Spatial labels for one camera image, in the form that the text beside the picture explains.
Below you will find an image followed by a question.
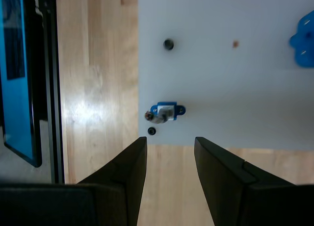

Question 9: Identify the blue RJ45 socket mount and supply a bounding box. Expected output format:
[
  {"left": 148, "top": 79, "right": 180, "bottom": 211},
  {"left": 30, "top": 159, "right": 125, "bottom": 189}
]
[{"left": 150, "top": 101, "right": 186, "bottom": 122}]

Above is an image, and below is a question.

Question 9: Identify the white task board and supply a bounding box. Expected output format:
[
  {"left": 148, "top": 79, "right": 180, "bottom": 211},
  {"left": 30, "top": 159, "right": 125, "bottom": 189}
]
[{"left": 137, "top": 0, "right": 314, "bottom": 151}]

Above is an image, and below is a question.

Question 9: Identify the blue and black D-sub socket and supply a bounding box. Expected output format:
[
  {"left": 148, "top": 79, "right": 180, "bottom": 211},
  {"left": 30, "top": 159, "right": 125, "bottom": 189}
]
[{"left": 288, "top": 10, "right": 314, "bottom": 69}]

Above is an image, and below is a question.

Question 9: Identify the black aluminium frame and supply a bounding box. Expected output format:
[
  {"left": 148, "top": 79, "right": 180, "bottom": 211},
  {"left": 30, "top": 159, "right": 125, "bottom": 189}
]
[{"left": 24, "top": 0, "right": 66, "bottom": 185}]

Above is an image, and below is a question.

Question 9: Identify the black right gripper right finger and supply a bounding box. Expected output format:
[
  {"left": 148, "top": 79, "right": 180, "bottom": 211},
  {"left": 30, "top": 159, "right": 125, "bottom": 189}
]
[{"left": 194, "top": 136, "right": 314, "bottom": 226}]

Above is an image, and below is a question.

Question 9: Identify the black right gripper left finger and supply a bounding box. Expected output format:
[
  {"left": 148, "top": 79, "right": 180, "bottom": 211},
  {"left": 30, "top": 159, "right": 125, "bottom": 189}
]
[{"left": 0, "top": 136, "right": 148, "bottom": 226}]

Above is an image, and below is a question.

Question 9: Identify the RJ45 connector with grey cable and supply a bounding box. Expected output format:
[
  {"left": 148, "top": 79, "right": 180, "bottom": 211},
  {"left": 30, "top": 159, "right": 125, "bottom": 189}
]
[{"left": 144, "top": 107, "right": 175, "bottom": 125}]

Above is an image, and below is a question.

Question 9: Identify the black threaded screw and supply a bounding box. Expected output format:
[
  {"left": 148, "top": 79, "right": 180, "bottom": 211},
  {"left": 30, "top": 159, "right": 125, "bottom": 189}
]
[{"left": 163, "top": 38, "right": 175, "bottom": 51}]

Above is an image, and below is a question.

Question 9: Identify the laptop with blue screen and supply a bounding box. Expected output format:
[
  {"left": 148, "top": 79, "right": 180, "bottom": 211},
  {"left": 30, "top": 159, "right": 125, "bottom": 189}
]
[{"left": 0, "top": 0, "right": 43, "bottom": 168}]

